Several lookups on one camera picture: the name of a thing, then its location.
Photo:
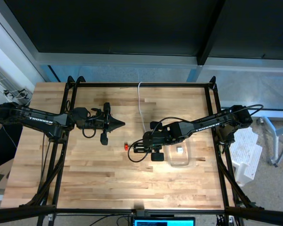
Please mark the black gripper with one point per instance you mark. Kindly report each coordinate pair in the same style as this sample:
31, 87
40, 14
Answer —
106, 122
155, 137

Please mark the black vise with orange knob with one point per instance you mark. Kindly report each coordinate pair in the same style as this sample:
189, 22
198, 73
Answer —
126, 147

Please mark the small white block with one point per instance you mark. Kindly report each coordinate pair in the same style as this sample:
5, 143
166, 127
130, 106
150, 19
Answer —
179, 150

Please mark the clear plastic tub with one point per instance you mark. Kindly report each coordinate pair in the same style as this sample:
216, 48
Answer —
179, 162

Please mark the laptop screen with blue edge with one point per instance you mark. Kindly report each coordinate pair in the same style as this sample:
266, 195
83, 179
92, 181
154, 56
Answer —
162, 222

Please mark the white plastic step stool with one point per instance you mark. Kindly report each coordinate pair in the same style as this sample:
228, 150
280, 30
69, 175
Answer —
246, 155

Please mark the cardboard box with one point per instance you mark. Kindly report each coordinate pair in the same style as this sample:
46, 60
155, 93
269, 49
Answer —
0, 169

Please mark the black aluminium frame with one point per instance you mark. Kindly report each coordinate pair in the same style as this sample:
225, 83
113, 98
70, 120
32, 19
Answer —
96, 85

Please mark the black table-level camera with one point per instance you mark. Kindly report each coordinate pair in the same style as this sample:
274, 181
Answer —
139, 210

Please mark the grey metal chair frame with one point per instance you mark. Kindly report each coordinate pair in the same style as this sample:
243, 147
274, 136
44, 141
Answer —
276, 150

